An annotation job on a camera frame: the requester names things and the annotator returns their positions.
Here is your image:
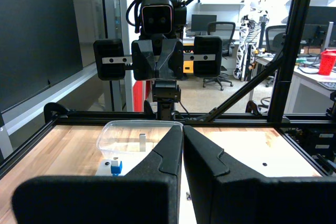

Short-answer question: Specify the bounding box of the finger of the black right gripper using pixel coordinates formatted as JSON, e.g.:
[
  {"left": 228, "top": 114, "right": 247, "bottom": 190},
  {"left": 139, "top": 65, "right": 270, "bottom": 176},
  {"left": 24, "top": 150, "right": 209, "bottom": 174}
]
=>
[
  {"left": 156, "top": 38, "right": 184, "bottom": 81},
  {"left": 131, "top": 39, "right": 159, "bottom": 81}
]

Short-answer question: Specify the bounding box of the red cabinet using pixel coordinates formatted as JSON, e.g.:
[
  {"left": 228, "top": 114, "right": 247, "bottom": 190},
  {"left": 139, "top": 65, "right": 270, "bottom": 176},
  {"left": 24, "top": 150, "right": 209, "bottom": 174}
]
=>
[{"left": 132, "top": 79, "right": 154, "bottom": 113}]

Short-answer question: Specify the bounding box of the white lattice structure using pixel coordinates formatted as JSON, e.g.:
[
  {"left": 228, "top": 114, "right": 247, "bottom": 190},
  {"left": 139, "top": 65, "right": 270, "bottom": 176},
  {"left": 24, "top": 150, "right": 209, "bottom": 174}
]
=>
[{"left": 234, "top": 0, "right": 269, "bottom": 81}]

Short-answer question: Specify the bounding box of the blue white connector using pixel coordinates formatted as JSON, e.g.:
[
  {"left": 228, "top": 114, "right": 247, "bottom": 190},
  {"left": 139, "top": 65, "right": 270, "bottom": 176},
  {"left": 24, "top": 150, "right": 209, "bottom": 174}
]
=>
[{"left": 110, "top": 156, "right": 124, "bottom": 178}]

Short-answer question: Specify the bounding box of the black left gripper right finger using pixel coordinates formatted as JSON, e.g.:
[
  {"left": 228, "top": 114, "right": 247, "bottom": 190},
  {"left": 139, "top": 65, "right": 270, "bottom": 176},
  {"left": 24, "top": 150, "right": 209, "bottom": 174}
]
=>
[{"left": 183, "top": 125, "right": 336, "bottom": 224}]

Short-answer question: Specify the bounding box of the clear plastic tub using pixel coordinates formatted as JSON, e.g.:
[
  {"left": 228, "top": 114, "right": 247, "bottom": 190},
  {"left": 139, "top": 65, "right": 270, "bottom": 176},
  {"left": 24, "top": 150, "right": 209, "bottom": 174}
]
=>
[{"left": 96, "top": 120, "right": 184, "bottom": 162}]

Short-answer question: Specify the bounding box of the grey metal bar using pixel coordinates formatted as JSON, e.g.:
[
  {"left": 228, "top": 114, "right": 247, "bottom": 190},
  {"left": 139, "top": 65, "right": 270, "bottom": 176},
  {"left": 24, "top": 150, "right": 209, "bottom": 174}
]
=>
[{"left": 139, "top": 133, "right": 147, "bottom": 152}]

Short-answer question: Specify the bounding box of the red mesh basket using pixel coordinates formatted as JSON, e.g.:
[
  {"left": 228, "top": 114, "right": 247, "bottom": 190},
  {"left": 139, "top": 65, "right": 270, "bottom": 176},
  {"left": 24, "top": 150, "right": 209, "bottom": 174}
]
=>
[{"left": 318, "top": 49, "right": 336, "bottom": 76}]

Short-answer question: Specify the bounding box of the white office desk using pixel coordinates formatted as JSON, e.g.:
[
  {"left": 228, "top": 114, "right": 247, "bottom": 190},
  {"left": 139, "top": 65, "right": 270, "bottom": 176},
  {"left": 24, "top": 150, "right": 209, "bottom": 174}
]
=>
[{"left": 255, "top": 55, "right": 336, "bottom": 116}]

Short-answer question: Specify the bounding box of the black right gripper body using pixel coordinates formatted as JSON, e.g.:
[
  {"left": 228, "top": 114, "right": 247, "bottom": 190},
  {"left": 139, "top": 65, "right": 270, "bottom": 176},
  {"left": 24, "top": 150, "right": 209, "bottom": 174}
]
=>
[{"left": 93, "top": 34, "right": 223, "bottom": 80}]

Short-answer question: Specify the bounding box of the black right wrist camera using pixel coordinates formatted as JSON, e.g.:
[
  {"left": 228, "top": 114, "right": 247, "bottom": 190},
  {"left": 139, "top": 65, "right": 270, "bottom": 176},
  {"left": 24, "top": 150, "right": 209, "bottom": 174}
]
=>
[{"left": 140, "top": 0, "right": 174, "bottom": 35}]

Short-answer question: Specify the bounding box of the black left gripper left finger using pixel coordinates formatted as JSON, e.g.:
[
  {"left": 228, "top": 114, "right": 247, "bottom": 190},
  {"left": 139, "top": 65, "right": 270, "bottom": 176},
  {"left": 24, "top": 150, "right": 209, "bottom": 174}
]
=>
[{"left": 12, "top": 126, "right": 184, "bottom": 224}]

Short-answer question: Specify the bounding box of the black computer monitor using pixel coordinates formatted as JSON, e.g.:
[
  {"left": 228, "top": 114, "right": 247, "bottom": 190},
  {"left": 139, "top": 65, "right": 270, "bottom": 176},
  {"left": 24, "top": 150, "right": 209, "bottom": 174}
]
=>
[
  {"left": 301, "top": 5, "right": 336, "bottom": 49},
  {"left": 191, "top": 14, "right": 218, "bottom": 33}
]

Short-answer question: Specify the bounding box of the black table frame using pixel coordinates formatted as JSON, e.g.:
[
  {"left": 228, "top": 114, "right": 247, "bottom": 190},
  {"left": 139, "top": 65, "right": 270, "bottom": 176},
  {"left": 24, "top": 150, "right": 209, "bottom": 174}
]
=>
[{"left": 0, "top": 0, "right": 336, "bottom": 183}]

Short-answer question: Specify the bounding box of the white task board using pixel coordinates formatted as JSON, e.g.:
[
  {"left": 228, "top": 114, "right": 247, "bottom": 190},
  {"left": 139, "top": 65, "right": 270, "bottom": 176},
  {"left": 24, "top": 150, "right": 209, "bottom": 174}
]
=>
[{"left": 94, "top": 129, "right": 322, "bottom": 224}]

